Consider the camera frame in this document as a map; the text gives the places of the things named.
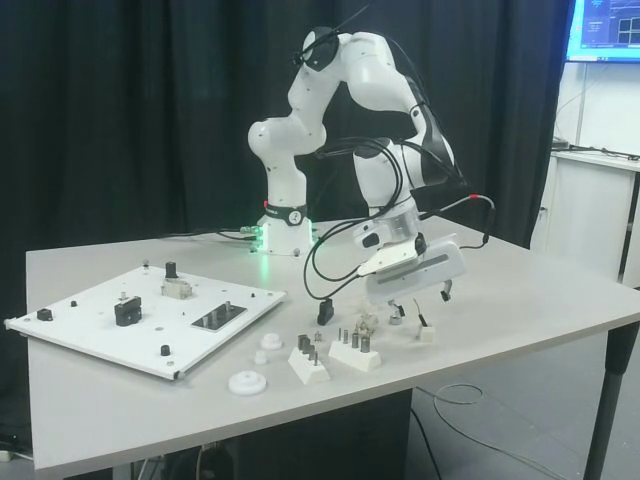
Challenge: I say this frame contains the white large gear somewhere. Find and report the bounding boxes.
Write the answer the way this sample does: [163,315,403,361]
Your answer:
[228,370,268,398]

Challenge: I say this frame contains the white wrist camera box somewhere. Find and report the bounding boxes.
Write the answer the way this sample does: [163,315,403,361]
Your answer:
[351,223,390,252]

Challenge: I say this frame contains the black base cables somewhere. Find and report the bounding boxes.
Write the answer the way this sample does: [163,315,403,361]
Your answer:
[169,226,262,245]

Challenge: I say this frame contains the dark grey table leg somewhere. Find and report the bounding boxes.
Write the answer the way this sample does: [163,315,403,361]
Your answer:
[583,323,630,480]

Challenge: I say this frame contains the white holder with round pegs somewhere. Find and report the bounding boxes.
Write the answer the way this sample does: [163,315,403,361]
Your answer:
[327,326,383,372]

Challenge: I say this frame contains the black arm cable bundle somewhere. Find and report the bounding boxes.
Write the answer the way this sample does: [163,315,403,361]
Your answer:
[292,17,471,303]

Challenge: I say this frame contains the white task board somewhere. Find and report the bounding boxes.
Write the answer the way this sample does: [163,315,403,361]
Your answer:
[3,258,289,382]

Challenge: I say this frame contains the blue screen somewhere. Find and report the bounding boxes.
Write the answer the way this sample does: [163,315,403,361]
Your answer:
[565,0,640,65]

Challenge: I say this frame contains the black curtain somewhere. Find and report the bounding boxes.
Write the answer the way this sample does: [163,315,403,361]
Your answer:
[0,0,569,321]

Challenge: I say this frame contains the black D-SUB plug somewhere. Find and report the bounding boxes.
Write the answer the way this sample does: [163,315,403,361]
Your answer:
[315,296,336,326]

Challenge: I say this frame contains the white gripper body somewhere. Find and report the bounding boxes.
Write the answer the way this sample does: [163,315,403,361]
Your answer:
[364,238,470,305]

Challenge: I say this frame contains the grey floor cable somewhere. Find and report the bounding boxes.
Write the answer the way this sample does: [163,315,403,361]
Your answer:
[430,382,502,454]

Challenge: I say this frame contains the black box under table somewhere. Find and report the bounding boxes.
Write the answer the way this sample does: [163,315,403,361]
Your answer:
[131,387,414,480]

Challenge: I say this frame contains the white cabinet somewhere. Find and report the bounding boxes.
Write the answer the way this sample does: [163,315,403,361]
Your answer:
[529,148,640,290]

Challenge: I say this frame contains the white holder with square pegs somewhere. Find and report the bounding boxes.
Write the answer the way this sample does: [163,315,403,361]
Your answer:
[288,332,332,386]

